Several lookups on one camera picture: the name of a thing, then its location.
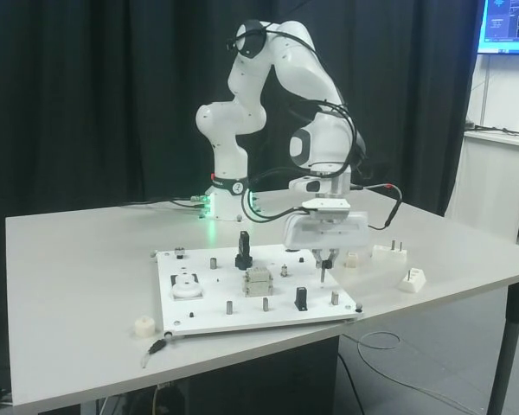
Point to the small white holder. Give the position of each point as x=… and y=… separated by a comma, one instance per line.
x=353, y=260

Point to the white large gear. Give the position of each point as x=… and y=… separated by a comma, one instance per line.
x=186, y=290

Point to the black USB plug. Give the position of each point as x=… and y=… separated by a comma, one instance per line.
x=301, y=299

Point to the metal bolt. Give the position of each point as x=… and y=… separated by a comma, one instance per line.
x=180, y=252

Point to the metal BNC plug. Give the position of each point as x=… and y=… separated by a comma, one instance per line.
x=284, y=271

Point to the beige waterproof plug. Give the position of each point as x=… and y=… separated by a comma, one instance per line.
x=256, y=284

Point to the white hexagonal holder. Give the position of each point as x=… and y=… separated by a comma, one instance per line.
x=145, y=327

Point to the black curtains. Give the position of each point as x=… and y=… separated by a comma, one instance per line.
x=91, y=108

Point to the large metal square peg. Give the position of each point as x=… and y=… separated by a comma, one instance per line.
x=335, y=298

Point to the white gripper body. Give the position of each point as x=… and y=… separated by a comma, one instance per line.
x=354, y=235

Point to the white small gear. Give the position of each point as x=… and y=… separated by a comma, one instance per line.
x=184, y=272

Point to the blue screen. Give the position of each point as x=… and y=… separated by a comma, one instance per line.
x=508, y=26

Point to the sloped white peg holder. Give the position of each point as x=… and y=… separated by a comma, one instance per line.
x=413, y=283

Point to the white task board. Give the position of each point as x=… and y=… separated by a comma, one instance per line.
x=259, y=302

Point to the thick metal round peg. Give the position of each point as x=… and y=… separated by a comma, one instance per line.
x=213, y=263

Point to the black table leg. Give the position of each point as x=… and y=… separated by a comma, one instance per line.
x=508, y=346

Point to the white cabinet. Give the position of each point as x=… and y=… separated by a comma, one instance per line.
x=497, y=186

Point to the wide white peg holder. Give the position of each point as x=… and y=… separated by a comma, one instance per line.
x=387, y=254

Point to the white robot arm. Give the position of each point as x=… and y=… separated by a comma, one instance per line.
x=285, y=65

